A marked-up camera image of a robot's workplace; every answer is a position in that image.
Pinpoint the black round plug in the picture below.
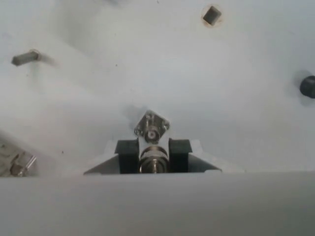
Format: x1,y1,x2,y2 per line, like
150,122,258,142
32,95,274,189
299,75,315,99

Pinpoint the metal square peg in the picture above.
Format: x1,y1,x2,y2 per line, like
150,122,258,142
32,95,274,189
11,49,40,67
202,6,221,26

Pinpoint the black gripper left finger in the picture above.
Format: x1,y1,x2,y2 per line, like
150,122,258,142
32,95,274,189
83,139,141,176

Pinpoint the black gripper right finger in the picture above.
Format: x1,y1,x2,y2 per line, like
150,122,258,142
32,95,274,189
168,139,223,174

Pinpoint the metal BNC plug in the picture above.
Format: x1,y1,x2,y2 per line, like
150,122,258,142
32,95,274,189
138,146,170,174

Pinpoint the metal bolt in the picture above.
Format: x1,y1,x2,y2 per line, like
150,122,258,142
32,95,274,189
9,152,37,177

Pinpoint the white task board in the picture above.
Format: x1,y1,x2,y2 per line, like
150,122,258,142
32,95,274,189
0,0,315,177

